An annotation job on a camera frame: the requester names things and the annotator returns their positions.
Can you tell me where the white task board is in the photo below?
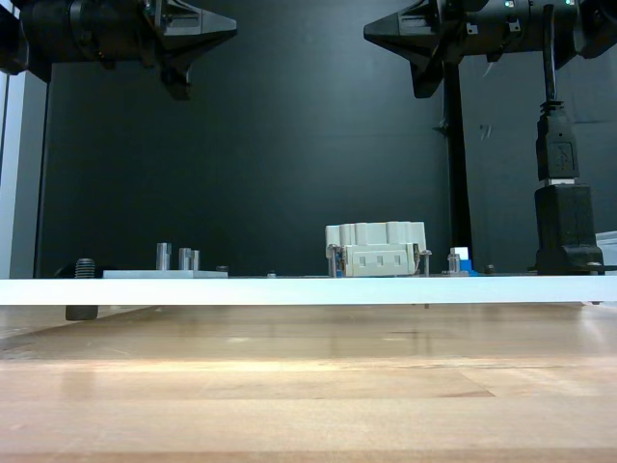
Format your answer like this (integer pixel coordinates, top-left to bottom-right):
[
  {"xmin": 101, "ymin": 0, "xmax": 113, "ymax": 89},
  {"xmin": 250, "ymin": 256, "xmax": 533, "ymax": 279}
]
[{"xmin": 0, "ymin": 274, "xmax": 617, "ymax": 308}]

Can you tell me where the black USB connector plug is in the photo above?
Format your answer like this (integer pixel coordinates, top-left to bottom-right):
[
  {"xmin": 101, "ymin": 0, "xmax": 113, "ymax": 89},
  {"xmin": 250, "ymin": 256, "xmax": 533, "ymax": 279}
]
[{"xmin": 536, "ymin": 3, "xmax": 579, "ymax": 187}]

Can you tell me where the black vertical beam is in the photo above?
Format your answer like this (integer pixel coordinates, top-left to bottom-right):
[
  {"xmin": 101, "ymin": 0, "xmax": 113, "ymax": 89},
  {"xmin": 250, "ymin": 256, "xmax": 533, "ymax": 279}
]
[{"xmin": 441, "ymin": 57, "xmax": 472, "ymax": 252}]

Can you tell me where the black board foot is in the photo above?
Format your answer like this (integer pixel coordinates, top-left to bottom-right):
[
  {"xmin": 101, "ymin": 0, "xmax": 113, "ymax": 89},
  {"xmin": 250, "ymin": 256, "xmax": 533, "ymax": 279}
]
[{"xmin": 66, "ymin": 304, "xmax": 98, "ymax": 322}]

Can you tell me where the beige multi-pin connector housing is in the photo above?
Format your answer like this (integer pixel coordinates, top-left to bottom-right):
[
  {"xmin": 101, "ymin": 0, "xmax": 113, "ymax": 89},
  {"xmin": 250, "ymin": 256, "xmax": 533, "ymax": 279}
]
[{"xmin": 325, "ymin": 220, "xmax": 434, "ymax": 279}]

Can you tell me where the grey metal plate with pegs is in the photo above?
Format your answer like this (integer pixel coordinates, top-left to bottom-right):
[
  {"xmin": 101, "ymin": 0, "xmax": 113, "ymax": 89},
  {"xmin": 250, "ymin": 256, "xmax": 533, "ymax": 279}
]
[{"xmin": 102, "ymin": 242, "xmax": 228, "ymax": 281}]

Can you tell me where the small blue white connector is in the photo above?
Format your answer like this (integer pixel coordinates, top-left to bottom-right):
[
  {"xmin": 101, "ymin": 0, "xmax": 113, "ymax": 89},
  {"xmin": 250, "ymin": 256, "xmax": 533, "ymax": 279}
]
[{"xmin": 452, "ymin": 245, "xmax": 476, "ymax": 277}]

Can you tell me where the black USB socket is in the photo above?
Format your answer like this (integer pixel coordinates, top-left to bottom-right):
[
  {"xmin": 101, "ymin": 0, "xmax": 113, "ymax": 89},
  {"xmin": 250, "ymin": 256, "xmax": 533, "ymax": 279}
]
[{"xmin": 526, "ymin": 182, "xmax": 607, "ymax": 277}]

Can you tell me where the clear plastic tub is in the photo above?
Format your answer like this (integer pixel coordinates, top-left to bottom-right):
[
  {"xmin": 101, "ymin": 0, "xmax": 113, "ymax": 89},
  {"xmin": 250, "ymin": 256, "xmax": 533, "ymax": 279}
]
[{"xmin": 596, "ymin": 231, "xmax": 617, "ymax": 267}]

